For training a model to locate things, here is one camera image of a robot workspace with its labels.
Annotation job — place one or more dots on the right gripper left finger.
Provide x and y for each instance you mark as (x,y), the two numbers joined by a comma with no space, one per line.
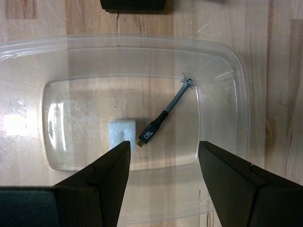
(99,189)

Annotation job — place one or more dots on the white foam block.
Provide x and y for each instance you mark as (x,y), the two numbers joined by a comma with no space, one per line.
(118,130)

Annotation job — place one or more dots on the black bench vise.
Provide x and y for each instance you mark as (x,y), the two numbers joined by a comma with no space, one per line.
(132,4)

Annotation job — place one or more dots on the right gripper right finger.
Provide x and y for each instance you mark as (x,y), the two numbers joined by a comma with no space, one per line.
(236,189)

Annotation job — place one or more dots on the clear plastic tub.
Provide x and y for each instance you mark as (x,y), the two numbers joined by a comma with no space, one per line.
(71,59)

